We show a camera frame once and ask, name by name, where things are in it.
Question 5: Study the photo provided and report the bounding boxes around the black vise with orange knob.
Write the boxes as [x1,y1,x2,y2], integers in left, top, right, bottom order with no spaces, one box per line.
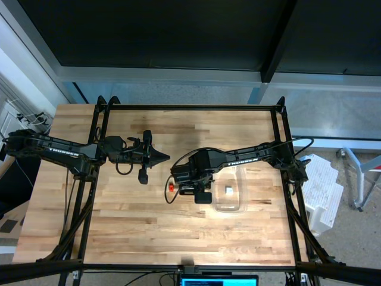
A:
[168,184,196,197]

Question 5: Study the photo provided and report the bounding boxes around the grey metal stand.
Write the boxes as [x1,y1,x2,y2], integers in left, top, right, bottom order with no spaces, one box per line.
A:
[336,147,381,213]

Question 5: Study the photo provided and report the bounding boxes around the tangled power cables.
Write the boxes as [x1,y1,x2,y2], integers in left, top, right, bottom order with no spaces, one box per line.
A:
[14,110,54,128]

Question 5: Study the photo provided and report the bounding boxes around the white foam block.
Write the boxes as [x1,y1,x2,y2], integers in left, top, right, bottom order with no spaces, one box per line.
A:
[297,153,345,238]

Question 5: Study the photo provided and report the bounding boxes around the long black arm cable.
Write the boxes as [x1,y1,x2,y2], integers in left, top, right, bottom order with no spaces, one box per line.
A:
[266,136,315,157]

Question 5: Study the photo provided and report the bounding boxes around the clear plastic tub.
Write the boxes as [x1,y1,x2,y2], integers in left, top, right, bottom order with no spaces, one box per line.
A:
[211,166,248,215]

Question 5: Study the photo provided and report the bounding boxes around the brown cardboard box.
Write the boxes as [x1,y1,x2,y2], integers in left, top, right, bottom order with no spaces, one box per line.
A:
[0,200,30,239]

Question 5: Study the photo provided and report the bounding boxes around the black metal frame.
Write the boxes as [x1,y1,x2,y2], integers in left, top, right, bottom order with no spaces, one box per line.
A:
[0,95,381,286]

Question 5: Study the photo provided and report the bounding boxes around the laptop screen with blue edge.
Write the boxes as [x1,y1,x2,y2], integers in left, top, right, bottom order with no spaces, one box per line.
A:
[178,274,259,286]

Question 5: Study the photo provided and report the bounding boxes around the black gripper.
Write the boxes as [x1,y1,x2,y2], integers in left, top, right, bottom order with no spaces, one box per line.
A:
[125,129,171,185]
[190,178,213,205]

